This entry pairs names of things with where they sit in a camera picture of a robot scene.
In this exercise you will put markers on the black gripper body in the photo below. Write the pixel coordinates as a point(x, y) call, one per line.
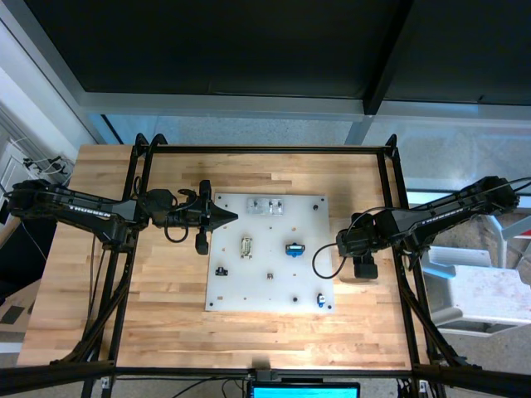
point(204, 215)
point(365, 269)

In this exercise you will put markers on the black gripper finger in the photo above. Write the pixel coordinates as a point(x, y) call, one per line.
point(220, 220)
point(220, 211)

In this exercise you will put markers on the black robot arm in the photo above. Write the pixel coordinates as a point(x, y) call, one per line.
point(448, 211)
point(87, 209)

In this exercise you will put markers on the aluminium clamp block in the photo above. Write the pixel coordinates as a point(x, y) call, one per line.
point(251, 207)

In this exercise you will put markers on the grey connector housing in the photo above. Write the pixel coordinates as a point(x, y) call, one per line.
point(247, 247)

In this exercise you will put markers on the small blue connector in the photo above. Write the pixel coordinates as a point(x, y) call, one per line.
point(320, 302)

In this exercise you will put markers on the blue socket holder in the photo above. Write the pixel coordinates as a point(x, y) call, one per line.
point(295, 255)

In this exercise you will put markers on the white plastic task board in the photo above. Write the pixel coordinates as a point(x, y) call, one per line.
point(249, 290)

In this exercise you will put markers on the white plastic step stool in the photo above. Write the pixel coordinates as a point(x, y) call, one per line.
point(489, 290)

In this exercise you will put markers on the blue-edged screen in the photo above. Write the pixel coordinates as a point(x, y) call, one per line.
point(303, 391)

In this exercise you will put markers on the cardboard box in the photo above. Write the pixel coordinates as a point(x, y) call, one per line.
point(16, 331)

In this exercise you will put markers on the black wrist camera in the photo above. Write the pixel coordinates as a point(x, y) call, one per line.
point(344, 242)

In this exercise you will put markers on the black aluminium frame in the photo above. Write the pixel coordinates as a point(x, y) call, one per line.
point(265, 150)

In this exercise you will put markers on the grey window frame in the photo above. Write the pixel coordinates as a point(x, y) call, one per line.
point(207, 103)

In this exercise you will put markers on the black low camera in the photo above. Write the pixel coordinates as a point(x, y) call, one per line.
point(264, 375)

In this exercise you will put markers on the black wall pillar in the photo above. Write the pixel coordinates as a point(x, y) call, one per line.
point(386, 62)

